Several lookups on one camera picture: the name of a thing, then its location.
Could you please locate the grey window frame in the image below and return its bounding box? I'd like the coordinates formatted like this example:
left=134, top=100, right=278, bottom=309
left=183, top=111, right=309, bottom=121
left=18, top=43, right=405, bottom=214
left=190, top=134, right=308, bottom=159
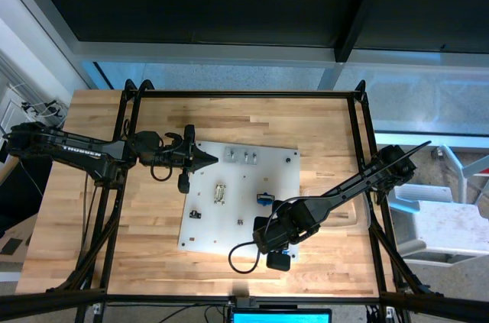
left=0, top=0, right=489, bottom=91

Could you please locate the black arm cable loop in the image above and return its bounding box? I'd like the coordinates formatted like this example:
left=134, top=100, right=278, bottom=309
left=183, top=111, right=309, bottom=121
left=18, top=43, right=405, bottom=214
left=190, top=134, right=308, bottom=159
left=228, top=241, right=261, bottom=275
left=149, top=163, right=173, bottom=183

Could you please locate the aluminium block with toggles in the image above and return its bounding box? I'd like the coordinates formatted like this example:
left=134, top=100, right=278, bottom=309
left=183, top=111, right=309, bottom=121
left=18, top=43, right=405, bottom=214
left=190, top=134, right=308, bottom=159
left=224, top=146, right=258, bottom=166

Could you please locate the black metal frame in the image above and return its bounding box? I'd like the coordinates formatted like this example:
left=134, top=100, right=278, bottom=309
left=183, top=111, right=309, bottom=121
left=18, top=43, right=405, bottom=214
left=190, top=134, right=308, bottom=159
left=0, top=78, right=489, bottom=323

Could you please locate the beige multi-pin connector housing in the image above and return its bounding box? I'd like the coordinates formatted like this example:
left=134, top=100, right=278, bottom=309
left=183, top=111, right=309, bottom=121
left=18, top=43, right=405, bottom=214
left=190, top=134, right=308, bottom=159
left=213, top=183, right=227, bottom=206

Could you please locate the white plastic board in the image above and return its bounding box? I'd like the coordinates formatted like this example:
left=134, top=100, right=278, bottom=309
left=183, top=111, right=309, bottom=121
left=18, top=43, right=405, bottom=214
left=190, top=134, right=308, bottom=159
left=177, top=141, right=302, bottom=263

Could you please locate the clear plastic tub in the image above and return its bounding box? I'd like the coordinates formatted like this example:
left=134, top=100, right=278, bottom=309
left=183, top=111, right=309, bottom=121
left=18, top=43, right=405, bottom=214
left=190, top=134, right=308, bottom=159
left=301, top=185, right=371, bottom=232

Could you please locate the grey metal chair frame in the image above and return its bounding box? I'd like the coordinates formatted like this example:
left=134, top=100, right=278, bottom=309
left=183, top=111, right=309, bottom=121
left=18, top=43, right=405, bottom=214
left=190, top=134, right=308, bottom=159
left=431, top=144, right=489, bottom=205

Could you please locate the blue laptop screen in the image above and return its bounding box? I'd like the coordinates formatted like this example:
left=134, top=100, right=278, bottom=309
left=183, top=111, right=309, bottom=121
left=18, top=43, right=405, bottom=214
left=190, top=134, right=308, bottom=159
left=228, top=308, right=332, bottom=323

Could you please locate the white plastic stool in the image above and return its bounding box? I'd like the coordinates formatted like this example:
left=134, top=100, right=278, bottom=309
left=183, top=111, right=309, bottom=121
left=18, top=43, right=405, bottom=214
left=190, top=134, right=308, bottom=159
left=388, top=182, right=489, bottom=267

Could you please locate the cardboard box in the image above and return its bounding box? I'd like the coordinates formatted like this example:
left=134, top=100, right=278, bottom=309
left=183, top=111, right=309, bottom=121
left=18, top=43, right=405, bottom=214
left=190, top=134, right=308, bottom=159
left=0, top=212, right=39, bottom=263

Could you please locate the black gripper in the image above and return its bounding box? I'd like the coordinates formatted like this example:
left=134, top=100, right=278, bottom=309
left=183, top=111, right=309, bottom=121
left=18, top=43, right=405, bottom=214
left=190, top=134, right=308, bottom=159
left=167, top=124, right=220, bottom=195
left=253, top=215, right=296, bottom=273

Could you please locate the cable bundle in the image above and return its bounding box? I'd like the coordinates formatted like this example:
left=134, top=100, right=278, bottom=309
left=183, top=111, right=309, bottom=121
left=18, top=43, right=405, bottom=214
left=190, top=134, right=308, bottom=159
left=19, top=99, right=69, bottom=120

